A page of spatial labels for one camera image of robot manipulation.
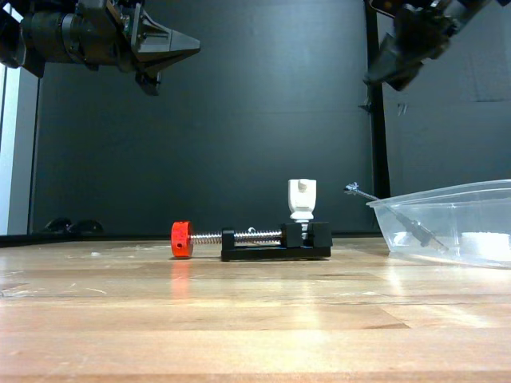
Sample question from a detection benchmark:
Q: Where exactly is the white power receptacle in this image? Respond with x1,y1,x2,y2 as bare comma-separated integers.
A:
286,178,317,233

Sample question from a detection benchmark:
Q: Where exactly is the black frame rail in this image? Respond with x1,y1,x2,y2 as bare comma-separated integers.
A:
0,231,386,247

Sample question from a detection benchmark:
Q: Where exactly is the black rounded frame bracket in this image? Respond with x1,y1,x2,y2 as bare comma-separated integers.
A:
68,219,105,235
45,217,73,234

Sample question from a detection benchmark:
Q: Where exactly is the black frame post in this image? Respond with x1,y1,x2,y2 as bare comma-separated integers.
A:
358,0,391,200

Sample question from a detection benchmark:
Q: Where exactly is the clear plastic container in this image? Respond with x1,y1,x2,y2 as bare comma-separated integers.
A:
366,179,511,270

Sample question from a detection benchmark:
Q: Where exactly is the black power plug braided cable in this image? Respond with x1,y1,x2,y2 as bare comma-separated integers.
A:
342,181,450,253

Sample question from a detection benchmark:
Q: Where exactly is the black clamp vise red knob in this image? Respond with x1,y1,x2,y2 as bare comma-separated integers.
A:
170,220,334,263

